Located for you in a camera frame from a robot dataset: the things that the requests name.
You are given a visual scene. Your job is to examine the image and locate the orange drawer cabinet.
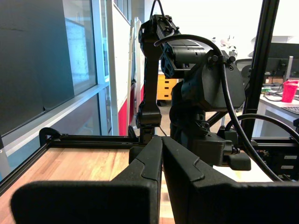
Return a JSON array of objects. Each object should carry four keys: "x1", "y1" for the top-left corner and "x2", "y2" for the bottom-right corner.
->
[{"x1": 157, "y1": 74, "x2": 178, "y2": 101}]

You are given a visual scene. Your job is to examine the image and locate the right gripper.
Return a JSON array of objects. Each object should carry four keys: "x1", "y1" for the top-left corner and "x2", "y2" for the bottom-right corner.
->
[{"x1": 192, "y1": 133, "x2": 252, "y2": 171}]

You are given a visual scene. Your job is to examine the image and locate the red cup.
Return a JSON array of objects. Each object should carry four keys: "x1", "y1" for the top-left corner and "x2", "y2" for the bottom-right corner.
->
[{"x1": 281, "y1": 80, "x2": 299, "y2": 103}]

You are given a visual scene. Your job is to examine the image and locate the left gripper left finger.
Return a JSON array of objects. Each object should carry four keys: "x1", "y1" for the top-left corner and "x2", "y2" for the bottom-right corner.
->
[{"x1": 10, "y1": 136, "x2": 164, "y2": 224}]

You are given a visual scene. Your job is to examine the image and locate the black monitor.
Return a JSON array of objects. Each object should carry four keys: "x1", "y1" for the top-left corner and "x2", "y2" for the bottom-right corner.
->
[{"x1": 266, "y1": 42, "x2": 299, "y2": 73}]

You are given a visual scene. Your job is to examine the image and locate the black frame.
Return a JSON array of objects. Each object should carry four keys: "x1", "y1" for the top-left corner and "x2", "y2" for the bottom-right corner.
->
[{"x1": 0, "y1": 0, "x2": 299, "y2": 196}]

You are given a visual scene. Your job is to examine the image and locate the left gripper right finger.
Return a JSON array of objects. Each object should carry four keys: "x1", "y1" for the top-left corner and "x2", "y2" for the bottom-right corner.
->
[{"x1": 162, "y1": 136, "x2": 299, "y2": 224}]

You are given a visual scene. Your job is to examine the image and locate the office chair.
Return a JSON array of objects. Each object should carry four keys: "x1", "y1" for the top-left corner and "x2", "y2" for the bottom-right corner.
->
[{"x1": 235, "y1": 58, "x2": 253, "y2": 86}]

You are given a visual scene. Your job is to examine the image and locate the white desk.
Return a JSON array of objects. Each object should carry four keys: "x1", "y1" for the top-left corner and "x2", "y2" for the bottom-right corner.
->
[{"x1": 252, "y1": 92, "x2": 299, "y2": 138}]

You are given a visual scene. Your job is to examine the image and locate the window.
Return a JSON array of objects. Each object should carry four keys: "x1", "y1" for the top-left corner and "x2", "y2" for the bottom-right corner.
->
[{"x1": 62, "y1": 0, "x2": 110, "y2": 95}]

